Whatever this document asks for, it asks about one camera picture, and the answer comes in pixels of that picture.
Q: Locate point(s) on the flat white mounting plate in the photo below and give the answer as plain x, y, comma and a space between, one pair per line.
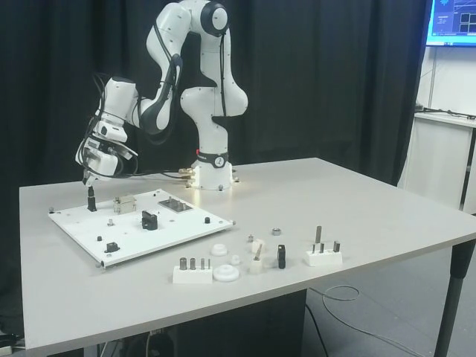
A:
125, 153

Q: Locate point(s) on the white round peg holder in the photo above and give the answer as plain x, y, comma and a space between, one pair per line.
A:
192, 277

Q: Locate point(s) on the blue screen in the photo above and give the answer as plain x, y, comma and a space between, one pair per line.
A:
453, 22

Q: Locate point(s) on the white task board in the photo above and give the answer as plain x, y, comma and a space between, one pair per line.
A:
122, 238

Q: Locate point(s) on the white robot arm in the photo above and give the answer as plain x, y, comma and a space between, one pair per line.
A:
208, 111

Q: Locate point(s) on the black curtain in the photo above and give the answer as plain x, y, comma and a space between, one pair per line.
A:
334, 93

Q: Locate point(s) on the large metal square peg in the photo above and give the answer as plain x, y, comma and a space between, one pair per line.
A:
337, 247

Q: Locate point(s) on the black equipment box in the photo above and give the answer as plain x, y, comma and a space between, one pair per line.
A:
241, 327

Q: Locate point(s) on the white small gear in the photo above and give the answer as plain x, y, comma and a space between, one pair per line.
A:
235, 259

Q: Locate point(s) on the white square peg holder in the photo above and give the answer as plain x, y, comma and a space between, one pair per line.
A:
323, 259

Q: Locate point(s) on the white block plug holder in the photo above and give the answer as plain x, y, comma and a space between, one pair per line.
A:
256, 267

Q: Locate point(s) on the white cabinet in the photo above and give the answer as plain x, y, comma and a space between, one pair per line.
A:
442, 160

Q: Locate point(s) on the black table leg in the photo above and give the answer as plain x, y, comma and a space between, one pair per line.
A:
451, 297

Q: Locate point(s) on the small white camera box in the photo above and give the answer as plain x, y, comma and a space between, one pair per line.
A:
110, 132

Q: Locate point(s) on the black D-SUB plug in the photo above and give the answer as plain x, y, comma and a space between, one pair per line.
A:
281, 256

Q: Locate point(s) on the metal BNC plug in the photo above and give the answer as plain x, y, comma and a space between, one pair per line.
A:
251, 238

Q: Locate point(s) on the metal bolt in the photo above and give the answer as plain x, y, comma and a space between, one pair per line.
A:
276, 231

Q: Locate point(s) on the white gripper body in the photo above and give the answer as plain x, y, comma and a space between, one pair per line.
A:
98, 163

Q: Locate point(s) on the tall metal square peg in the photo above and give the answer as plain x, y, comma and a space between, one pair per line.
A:
318, 234

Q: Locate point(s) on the white large gear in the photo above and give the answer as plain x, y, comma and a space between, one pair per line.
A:
227, 274

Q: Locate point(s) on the white medium gear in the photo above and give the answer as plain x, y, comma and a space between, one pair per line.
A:
219, 250

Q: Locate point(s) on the medium metal round peg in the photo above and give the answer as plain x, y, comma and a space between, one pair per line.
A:
192, 263

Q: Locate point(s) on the large metal round peg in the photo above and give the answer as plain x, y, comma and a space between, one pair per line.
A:
183, 262

